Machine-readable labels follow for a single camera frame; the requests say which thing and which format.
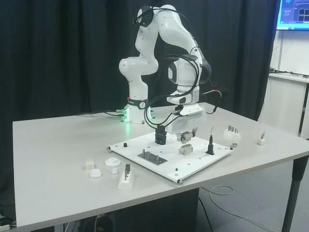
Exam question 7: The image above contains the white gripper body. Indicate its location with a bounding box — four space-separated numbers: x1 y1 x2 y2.
167 110 207 135

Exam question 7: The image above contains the grey waterproof plug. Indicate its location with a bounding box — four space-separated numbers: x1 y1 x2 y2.
181 132 193 144

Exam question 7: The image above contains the white task board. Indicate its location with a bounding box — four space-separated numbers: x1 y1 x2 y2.
106 131 235 186

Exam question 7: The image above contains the round white peg holder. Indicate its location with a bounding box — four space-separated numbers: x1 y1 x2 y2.
222 128 242 141

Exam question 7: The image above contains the white large gear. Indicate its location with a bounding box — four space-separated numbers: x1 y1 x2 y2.
104 157 122 168

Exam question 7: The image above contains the long white peg holder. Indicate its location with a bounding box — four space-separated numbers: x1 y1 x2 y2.
117 172 136 189

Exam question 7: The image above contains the white cabinet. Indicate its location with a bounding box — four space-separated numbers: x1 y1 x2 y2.
258 71 309 141

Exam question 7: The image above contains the black table leg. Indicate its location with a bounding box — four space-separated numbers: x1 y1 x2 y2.
286 154 309 232

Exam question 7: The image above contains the black curtain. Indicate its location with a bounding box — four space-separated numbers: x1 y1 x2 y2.
0 0 282 219

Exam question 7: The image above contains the blue screen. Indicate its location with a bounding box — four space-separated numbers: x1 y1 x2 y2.
276 0 309 31

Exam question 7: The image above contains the black plug with grey cable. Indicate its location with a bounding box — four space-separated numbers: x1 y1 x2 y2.
205 125 216 156

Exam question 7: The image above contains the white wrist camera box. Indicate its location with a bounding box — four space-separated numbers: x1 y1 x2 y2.
166 94 194 105

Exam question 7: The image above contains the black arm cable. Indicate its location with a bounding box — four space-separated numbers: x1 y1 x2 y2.
135 3 213 86
143 95 184 129

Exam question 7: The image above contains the grey floor cable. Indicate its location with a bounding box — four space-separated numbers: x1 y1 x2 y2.
208 185 273 224

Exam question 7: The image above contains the black base cable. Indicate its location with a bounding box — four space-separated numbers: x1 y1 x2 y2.
79 109 129 119

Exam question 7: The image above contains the black floor cable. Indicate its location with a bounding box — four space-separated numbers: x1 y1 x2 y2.
197 197 219 232

